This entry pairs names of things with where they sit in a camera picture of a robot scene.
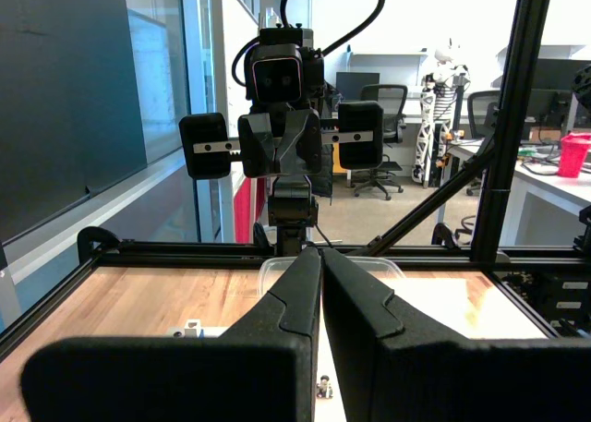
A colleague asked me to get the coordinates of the grey aluminium window frame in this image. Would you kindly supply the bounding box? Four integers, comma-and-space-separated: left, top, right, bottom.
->
0, 147, 204, 284

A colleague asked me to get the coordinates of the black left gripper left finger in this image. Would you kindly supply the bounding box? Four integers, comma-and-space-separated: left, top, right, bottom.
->
20, 246, 322, 422

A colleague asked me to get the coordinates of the red cabinet panel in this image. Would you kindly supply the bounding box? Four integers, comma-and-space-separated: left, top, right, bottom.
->
233, 176, 268, 244

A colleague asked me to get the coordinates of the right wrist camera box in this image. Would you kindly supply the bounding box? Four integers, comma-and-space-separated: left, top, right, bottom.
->
250, 42, 305, 105

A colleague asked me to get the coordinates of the black computer monitor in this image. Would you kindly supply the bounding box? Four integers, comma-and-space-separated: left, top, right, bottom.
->
535, 57, 591, 118

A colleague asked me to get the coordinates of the black metal frame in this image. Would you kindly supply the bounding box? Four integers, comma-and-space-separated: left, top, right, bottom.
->
0, 0, 591, 363

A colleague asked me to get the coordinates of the white robot figure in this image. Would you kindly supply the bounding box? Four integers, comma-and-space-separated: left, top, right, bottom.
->
412, 37, 473, 188

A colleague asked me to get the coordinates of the clear plastic tub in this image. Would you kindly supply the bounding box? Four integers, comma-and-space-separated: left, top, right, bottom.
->
257, 254, 402, 299

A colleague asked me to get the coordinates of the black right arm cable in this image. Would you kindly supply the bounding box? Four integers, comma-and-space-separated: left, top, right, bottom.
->
233, 0, 387, 87

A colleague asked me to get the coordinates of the white desk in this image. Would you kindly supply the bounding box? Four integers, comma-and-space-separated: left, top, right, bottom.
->
440, 138, 591, 248

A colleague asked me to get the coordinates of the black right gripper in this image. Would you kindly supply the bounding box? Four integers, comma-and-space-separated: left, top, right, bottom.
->
178, 96, 385, 181

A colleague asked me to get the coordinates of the red container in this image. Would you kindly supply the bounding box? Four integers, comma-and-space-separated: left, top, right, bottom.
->
557, 131, 591, 179

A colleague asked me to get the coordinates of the white task board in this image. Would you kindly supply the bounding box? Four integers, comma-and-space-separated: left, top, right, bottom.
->
165, 276, 549, 422

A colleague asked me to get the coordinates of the black equipment box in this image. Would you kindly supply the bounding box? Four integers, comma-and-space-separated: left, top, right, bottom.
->
501, 267, 591, 341

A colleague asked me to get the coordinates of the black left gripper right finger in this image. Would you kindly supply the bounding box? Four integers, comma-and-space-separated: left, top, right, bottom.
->
321, 247, 591, 422

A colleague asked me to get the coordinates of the small blue white socket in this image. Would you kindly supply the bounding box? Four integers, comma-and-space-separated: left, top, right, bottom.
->
166, 318, 205, 339

